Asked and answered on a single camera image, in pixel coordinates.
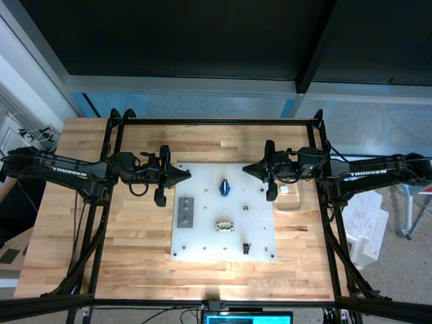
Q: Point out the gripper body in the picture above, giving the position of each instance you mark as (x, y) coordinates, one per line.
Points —
(162, 199)
(272, 194)

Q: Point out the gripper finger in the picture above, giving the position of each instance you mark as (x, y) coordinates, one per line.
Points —
(259, 166)
(259, 173)
(175, 171)
(175, 180)

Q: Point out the black USB connector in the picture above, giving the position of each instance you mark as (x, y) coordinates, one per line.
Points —
(247, 248)

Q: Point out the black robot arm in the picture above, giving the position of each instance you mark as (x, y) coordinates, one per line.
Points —
(368, 173)
(67, 170)

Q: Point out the large blue connector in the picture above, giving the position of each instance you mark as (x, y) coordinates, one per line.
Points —
(221, 190)

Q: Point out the beige multi-pin connector housing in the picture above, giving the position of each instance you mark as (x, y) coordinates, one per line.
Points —
(225, 227)

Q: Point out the white taskboard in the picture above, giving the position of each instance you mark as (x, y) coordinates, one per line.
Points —
(209, 243)

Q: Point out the small white part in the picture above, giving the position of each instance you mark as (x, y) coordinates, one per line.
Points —
(284, 189)

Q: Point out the clear plastic tub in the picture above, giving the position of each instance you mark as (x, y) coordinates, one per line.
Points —
(290, 202)

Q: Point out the grey metal peg plate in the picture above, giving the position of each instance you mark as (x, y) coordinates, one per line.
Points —
(189, 224)

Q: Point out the white foam block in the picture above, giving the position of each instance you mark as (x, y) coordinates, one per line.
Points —
(366, 229)

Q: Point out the laptop screen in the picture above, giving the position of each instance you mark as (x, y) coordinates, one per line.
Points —
(246, 319)

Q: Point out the grey metal table leg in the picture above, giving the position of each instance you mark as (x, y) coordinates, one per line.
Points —
(407, 212)

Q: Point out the black monitor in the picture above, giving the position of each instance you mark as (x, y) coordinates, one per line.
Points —
(20, 209)

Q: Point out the cardboard box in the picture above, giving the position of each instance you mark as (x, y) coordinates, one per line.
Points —
(20, 243)

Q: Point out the red panel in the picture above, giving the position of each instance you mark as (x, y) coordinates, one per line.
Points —
(427, 193)

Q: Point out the black USB socket mount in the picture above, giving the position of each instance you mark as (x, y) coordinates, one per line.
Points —
(245, 253)

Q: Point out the black low camera box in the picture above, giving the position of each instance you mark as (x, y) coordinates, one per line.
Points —
(213, 305)

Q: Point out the black wall pillar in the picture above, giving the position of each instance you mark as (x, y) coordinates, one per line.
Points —
(316, 50)

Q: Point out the white frame bracket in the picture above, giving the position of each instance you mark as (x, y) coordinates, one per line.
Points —
(344, 314)
(86, 311)

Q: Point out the black table frame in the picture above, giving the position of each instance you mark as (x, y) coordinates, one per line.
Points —
(50, 303)

